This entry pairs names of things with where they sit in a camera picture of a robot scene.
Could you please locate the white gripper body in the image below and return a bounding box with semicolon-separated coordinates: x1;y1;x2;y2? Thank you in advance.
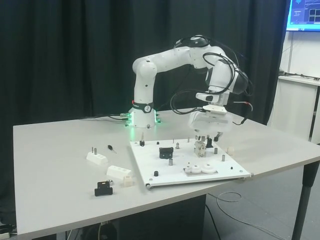
187;111;234;135

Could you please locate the white peg holder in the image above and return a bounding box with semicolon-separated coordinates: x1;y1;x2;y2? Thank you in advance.
86;150;109;165
106;164;132;179

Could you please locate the flat white mounting plate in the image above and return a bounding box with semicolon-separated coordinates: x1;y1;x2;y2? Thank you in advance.
202;104;228;113

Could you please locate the white large gear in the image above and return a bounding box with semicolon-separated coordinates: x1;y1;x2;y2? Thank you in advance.
200;163;214;175

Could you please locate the white task board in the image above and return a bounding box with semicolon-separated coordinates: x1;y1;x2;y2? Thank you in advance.
129;138;252;190

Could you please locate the white cabinet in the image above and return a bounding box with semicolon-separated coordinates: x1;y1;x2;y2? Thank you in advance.
271;74;320;145

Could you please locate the grey table leg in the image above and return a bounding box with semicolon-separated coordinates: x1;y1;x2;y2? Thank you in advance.
292;159;316;240

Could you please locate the black D-SUB plug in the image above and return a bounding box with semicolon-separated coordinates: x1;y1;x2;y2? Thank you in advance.
94;181;114;197

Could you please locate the blue screen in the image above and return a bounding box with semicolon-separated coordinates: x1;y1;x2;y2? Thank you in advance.
285;0;320;33

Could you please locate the black curtain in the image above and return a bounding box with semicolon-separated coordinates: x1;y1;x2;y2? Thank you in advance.
0;0;292;218

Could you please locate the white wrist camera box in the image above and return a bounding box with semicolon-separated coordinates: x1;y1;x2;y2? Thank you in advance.
195;91;216;104

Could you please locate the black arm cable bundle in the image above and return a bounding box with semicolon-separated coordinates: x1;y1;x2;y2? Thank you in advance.
170;36;255;126

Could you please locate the grey floor cable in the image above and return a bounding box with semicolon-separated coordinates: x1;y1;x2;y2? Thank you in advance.
206;191;253;240

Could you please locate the black base cable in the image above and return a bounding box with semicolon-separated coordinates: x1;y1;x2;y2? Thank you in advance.
84;113;131;123

